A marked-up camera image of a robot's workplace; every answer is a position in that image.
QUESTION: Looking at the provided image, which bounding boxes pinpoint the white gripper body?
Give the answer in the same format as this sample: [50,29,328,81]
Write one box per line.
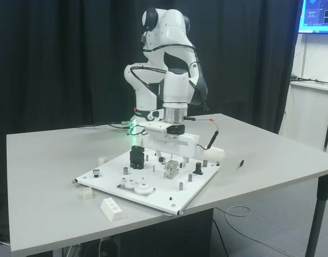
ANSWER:
[149,132,200,157]

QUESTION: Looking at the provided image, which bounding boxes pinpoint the beige waterproof plug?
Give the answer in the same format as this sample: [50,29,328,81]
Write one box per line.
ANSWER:
[163,160,180,179]

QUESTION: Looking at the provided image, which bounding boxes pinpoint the black D-SUB plug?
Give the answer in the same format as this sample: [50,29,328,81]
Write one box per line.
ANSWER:
[129,145,146,171]

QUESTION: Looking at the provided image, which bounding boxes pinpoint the flat white mounting plate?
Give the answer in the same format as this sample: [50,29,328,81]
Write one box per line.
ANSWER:
[139,122,172,133]

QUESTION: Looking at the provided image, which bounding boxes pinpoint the white rounded holder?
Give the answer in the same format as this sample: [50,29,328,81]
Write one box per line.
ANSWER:
[200,146,225,162]

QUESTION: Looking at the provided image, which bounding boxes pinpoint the white task board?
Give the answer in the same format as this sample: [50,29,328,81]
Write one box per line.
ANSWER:
[71,147,221,216]

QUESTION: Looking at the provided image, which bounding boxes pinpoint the white large gear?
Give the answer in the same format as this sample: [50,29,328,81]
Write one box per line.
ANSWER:
[134,182,154,195]

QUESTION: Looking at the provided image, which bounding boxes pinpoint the white three-hole holder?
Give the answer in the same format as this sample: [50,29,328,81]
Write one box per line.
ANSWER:
[100,198,126,222]

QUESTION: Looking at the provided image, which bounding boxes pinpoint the black cabinet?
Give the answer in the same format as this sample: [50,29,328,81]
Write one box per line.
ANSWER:
[62,207,215,257]

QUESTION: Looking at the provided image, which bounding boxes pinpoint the white cabinet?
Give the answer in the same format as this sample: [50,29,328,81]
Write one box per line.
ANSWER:
[278,79,328,155]

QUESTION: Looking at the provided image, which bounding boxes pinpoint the dark grey table leg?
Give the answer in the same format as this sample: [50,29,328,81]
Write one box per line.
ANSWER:
[305,171,328,257]

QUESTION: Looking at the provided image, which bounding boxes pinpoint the black curtains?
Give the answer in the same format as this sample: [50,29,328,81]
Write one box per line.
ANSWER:
[0,0,300,243]

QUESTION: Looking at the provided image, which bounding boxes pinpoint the blue screen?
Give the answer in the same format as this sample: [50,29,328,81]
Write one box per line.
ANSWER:
[297,0,328,35]

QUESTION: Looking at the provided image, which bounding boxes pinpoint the silver wrist ring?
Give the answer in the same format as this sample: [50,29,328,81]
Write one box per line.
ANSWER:
[162,106,188,126]

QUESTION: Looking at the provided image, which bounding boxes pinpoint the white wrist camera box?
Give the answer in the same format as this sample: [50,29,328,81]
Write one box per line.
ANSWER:
[148,108,165,120]

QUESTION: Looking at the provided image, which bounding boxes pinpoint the black robot foot cables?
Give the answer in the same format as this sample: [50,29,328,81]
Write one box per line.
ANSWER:
[85,120,134,131]

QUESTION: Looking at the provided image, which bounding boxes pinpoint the grey floor cable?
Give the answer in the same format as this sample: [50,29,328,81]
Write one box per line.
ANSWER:
[224,205,328,254]

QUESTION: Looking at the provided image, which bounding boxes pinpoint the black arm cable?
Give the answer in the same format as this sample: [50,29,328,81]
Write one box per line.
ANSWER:
[129,44,209,111]

